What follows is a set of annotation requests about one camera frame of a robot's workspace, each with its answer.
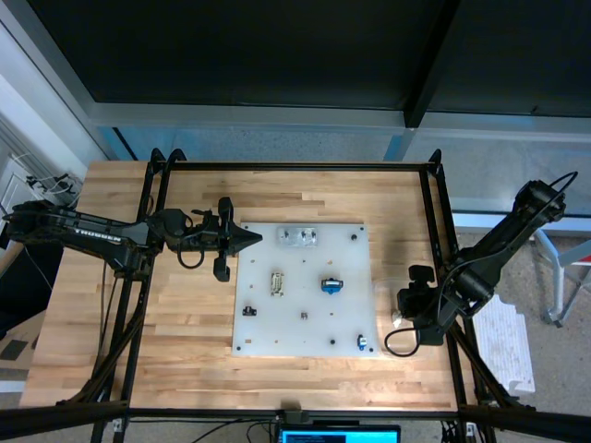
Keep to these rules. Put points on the grey metal stand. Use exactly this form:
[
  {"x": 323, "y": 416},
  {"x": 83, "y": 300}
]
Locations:
[{"x": 556, "y": 286}]

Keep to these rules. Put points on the blue and black socket mount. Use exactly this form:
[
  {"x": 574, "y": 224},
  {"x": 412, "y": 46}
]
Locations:
[{"x": 331, "y": 286}]

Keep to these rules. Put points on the black wall post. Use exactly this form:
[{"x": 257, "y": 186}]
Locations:
[{"x": 431, "y": 60}]

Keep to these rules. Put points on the flat brown cardboard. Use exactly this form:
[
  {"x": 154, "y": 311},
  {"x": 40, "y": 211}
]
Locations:
[{"x": 27, "y": 332}]

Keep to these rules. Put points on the small black clamp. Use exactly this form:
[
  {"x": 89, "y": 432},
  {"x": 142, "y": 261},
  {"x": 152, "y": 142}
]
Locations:
[{"x": 249, "y": 310}]

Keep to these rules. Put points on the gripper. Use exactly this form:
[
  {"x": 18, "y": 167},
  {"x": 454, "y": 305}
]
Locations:
[
  {"x": 225, "y": 207},
  {"x": 421, "y": 276}
]

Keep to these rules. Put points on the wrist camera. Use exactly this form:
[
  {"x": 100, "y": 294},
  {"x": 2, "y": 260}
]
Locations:
[{"x": 407, "y": 302}]

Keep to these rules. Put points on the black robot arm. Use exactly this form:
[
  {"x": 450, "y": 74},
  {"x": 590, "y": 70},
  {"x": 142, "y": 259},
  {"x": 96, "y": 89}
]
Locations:
[
  {"x": 508, "y": 231},
  {"x": 92, "y": 235}
]

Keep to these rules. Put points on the blue RJ45 socket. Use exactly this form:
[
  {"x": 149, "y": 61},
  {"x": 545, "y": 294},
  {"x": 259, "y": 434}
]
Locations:
[{"x": 361, "y": 342}]

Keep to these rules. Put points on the beige multi-pin connector housing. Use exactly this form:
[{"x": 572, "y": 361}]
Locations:
[{"x": 275, "y": 282}]

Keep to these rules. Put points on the small black camera box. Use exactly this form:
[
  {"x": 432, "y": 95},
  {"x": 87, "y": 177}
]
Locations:
[{"x": 292, "y": 410}]

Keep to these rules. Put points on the white taskboard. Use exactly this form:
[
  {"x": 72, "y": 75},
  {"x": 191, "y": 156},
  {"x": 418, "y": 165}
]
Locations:
[{"x": 286, "y": 332}]

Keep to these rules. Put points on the white foam sheet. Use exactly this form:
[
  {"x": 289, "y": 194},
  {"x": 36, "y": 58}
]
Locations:
[{"x": 503, "y": 341}]

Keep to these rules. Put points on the clear acrylic block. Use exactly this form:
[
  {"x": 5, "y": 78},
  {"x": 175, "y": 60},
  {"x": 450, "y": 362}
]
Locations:
[{"x": 297, "y": 236}]

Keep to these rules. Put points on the laptop screen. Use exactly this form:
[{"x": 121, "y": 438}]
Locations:
[{"x": 337, "y": 434}]

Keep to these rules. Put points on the black metal frame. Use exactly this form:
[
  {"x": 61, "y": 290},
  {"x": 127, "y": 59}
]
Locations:
[{"x": 295, "y": 166}]

